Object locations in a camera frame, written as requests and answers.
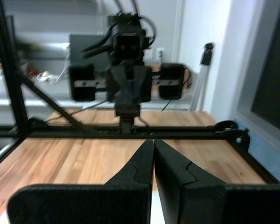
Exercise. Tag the black box on desk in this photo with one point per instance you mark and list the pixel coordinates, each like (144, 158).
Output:
(88, 49)

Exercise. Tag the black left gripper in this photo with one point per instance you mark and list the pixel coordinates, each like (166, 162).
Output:
(81, 81)

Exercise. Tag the dark grey-framed window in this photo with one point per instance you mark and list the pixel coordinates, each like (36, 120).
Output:
(270, 70)

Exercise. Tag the grey desk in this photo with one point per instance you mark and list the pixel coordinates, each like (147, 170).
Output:
(37, 98)

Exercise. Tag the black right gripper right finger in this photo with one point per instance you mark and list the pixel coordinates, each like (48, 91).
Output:
(224, 205)

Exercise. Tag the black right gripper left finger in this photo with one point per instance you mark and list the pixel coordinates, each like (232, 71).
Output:
(84, 205)

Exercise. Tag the tripod with black head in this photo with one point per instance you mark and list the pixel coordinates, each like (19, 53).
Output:
(205, 58)

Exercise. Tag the white wall socket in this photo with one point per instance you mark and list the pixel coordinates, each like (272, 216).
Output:
(161, 52)
(149, 54)

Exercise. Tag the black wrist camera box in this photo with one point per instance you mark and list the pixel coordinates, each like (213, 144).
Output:
(128, 47)

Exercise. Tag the black frame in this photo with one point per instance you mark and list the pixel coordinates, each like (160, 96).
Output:
(11, 81)

